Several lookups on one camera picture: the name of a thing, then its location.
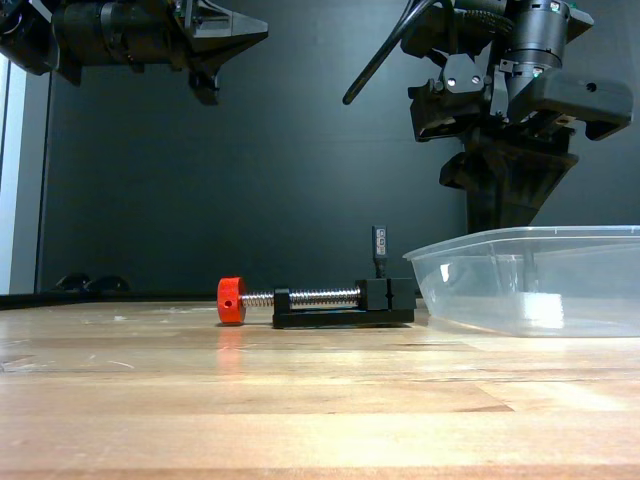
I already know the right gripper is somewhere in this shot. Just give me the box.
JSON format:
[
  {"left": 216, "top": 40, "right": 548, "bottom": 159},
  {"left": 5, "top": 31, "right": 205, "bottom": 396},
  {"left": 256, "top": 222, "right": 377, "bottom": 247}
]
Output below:
[{"left": 407, "top": 68, "right": 636, "bottom": 236}]

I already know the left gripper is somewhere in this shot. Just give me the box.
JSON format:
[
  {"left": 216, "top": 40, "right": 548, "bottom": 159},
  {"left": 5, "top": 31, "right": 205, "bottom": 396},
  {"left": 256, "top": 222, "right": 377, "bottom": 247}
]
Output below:
[{"left": 172, "top": 0, "right": 270, "bottom": 107}]

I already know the clear plastic container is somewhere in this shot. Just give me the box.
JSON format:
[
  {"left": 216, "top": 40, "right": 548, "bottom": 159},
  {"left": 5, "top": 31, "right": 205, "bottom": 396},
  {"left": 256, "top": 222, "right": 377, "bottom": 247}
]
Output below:
[{"left": 402, "top": 224, "right": 640, "bottom": 341}]

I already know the black clamp with red knob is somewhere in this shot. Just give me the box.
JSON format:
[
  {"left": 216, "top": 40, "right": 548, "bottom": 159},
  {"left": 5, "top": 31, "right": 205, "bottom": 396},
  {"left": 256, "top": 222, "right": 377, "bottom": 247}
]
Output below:
[{"left": 216, "top": 225, "right": 418, "bottom": 330}]

